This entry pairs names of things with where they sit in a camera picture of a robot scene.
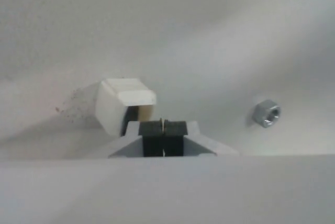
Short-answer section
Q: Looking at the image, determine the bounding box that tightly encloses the silver metal hex nut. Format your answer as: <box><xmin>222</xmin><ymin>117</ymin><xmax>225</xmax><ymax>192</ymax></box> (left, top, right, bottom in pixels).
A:
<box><xmin>253</xmin><ymin>99</ymin><xmax>281</xmax><ymax>129</ymax></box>

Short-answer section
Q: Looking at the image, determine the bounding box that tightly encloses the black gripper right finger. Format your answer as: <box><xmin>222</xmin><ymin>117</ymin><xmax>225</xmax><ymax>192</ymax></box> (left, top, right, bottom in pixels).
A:
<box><xmin>162</xmin><ymin>119</ymin><xmax>240</xmax><ymax>156</ymax></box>

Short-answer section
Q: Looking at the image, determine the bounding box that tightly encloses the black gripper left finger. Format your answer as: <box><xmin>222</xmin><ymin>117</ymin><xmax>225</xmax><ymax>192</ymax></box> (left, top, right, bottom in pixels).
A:
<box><xmin>108</xmin><ymin>119</ymin><xmax>164</xmax><ymax>159</ymax></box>

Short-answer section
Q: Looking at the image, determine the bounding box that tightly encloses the white plug holder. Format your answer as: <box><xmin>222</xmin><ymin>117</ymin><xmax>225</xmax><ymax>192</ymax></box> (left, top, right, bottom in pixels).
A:
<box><xmin>95</xmin><ymin>77</ymin><xmax>157</xmax><ymax>137</ymax></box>

